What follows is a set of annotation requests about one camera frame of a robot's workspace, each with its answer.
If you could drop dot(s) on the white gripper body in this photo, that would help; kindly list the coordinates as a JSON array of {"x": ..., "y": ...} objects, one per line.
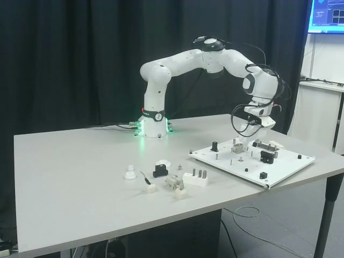
[{"x": 249, "y": 134}]

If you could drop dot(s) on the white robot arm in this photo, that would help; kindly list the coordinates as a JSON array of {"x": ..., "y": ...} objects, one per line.
[{"x": 161, "y": 88}]

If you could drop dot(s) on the white peg holder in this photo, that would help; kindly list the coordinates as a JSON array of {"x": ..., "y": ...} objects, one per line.
[
  {"x": 276, "y": 143},
  {"x": 196, "y": 180}
]

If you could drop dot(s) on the white task board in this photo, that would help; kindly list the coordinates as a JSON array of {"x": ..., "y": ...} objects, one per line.
[{"x": 236, "y": 169}]

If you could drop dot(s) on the white cabinet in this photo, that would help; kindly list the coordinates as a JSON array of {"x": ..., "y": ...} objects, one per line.
[{"x": 317, "y": 115}]

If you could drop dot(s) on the small metal bolt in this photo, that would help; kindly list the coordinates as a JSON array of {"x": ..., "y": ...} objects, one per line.
[{"x": 179, "y": 167}]

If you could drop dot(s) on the white large gear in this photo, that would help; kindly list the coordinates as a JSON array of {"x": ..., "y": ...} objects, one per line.
[{"x": 165, "y": 161}]

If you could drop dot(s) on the metal waterproof plug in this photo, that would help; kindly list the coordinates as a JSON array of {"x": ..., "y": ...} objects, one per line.
[{"x": 174, "y": 182}]

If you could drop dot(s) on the small white plug holder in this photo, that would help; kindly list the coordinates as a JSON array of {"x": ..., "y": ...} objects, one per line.
[
  {"x": 180, "y": 194},
  {"x": 150, "y": 189}
]

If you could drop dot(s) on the black D-SUB plug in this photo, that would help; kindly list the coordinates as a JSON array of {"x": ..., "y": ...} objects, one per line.
[{"x": 160, "y": 171}]

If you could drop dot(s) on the black table leg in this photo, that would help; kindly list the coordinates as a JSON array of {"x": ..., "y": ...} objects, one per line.
[{"x": 328, "y": 215}]

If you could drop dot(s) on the white medium gear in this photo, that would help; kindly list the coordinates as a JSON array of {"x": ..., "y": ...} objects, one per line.
[{"x": 129, "y": 174}]

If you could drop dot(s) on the blue screen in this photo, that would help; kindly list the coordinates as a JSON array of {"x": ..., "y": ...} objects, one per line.
[{"x": 326, "y": 14}]

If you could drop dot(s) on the black curtain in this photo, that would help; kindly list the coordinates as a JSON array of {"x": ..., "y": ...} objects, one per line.
[{"x": 80, "y": 53}]

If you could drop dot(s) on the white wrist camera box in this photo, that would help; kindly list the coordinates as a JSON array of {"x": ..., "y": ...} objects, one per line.
[{"x": 254, "y": 110}]

